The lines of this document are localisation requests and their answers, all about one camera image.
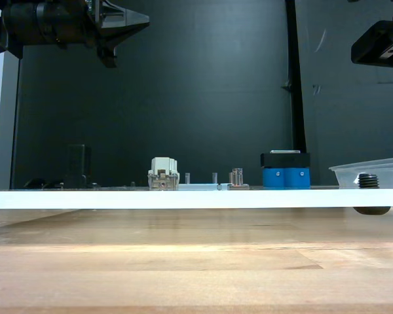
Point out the black threaded stud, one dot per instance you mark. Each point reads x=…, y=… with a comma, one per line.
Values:
x=368, y=181

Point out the beige multipole connector housing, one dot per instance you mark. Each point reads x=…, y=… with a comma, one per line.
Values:
x=162, y=170

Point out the clear plastic tub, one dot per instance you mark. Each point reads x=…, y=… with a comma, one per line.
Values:
x=347, y=175

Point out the small metal connector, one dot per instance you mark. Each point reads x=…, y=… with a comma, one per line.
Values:
x=237, y=178

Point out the aluminium plate with posts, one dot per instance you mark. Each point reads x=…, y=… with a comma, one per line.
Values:
x=196, y=187

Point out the black frame corner bracket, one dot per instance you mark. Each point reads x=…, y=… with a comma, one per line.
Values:
x=35, y=184

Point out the black upright post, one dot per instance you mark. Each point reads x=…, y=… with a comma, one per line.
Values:
x=296, y=98

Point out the black clamp block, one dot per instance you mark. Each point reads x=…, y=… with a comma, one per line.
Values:
x=77, y=163

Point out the white taskboard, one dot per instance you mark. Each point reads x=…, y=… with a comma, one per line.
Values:
x=150, y=199

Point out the black rubber foot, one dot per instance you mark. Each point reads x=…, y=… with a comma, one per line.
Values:
x=371, y=210

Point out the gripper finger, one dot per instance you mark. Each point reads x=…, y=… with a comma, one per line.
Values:
x=124, y=18
x=118, y=34

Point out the blue and black connector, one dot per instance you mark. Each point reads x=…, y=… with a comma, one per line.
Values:
x=285, y=178

